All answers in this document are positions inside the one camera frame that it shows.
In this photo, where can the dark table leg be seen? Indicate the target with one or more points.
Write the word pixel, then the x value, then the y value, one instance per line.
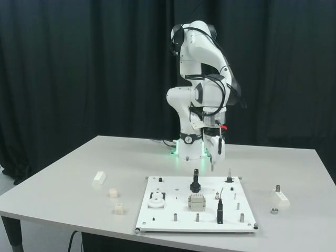
pixel 13 233

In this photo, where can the large metal round peg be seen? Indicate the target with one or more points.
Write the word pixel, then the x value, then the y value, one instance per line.
pixel 277 188

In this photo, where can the thin black rod red tag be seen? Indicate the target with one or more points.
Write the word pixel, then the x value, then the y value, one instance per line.
pixel 222 127

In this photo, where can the black USB plug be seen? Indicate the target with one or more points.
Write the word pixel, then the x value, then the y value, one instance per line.
pixel 220 211

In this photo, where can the white large gear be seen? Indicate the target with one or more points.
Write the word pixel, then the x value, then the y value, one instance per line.
pixel 157 204

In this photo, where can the small metal square peg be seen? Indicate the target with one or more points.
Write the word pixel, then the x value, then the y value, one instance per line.
pixel 212 167

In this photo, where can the small white holder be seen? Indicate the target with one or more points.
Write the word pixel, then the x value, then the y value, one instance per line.
pixel 119 208
pixel 113 192

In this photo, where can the long white peg holder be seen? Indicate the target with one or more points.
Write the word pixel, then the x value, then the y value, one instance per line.
pixel 281 200
pixel 99 179

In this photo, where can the white task board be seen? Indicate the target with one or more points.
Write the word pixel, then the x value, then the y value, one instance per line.
pixel 183 223

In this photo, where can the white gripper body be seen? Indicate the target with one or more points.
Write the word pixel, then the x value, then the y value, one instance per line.
pixel 216 148

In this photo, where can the large metal square peg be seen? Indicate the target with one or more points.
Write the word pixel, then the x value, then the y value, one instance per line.
pixel 241 217

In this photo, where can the small metal nut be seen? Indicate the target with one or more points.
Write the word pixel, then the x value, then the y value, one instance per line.
pixel 274 210

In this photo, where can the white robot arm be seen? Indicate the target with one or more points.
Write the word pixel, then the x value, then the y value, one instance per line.
pixel 204 92

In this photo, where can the black curtain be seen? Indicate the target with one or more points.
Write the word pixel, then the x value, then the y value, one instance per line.
pixel 78 65

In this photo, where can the metal bolt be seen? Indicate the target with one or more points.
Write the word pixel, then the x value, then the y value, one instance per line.
pixel 229 175

